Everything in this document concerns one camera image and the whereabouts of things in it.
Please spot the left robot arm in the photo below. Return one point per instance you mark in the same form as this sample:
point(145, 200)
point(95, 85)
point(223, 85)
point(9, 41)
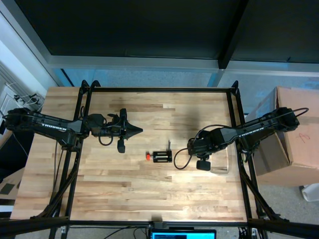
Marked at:
point(53, 127)

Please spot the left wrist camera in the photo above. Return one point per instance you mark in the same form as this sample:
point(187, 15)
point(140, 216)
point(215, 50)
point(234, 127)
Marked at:
point(121, 147)

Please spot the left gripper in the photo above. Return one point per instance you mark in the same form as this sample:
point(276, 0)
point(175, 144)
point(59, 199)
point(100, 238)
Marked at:
point(123, 119)

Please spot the black clamp with red knob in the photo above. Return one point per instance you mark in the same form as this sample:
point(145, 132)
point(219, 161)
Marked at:
point(162, 157)

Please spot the black frame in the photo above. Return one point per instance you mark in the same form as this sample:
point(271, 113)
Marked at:
point(74, 161)

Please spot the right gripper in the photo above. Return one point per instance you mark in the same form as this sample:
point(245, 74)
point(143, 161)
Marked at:
point(199, 148)

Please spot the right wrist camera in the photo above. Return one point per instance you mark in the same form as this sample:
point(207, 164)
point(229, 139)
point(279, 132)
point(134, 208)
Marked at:
point(203, 165)

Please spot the cardboard box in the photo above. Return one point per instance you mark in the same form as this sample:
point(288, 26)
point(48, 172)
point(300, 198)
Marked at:
point(294, 149)

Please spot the clear plastic container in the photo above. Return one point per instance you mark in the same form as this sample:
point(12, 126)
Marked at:
point(224, 161)

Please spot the blue screen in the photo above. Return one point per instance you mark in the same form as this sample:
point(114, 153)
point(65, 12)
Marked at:
point(182, 234)

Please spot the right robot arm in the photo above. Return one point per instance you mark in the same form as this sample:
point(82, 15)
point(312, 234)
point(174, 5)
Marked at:
point(251, 129)

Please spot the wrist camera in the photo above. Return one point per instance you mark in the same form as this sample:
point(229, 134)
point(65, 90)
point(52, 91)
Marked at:
point(121, 147)
point(203, 165)

